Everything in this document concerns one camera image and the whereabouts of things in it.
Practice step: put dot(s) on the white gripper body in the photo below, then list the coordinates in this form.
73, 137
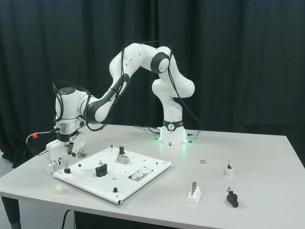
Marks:
56, 150

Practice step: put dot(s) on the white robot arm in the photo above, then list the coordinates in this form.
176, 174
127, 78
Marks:
133, 62

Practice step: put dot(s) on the black USB plug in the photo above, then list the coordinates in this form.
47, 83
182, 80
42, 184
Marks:
229, 164

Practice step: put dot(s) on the small white USB holder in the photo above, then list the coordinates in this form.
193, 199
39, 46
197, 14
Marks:
229, 171

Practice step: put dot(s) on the clear Ethernet plug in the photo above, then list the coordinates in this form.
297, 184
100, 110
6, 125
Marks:
81, 155

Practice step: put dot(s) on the white square peg holder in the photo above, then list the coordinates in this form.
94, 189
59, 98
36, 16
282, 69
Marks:
51, 169

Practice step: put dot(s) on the white cube holder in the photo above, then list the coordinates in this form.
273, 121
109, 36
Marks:
60, 189

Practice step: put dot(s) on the white task board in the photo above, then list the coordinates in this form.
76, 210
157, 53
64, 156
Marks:
95, 183

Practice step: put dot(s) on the white small gear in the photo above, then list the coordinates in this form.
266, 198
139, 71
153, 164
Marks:
134, 177

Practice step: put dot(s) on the dark table leg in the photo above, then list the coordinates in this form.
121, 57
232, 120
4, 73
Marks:
10, 212

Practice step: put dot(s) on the black under-table cabinet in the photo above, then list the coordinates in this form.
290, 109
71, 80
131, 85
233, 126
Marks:
119, 220

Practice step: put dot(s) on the black curtain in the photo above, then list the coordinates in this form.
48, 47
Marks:
47, 35

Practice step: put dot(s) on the small metal round peg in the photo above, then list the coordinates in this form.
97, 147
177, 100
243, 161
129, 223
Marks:
192, 192

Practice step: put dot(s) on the large metal round peg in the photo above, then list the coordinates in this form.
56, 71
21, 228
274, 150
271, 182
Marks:
194, 186

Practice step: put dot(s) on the white round peg holder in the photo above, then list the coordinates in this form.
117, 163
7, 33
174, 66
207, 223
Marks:
193, 198

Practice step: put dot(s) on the black D-SUB plug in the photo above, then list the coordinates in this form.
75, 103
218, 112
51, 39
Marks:
232, 197

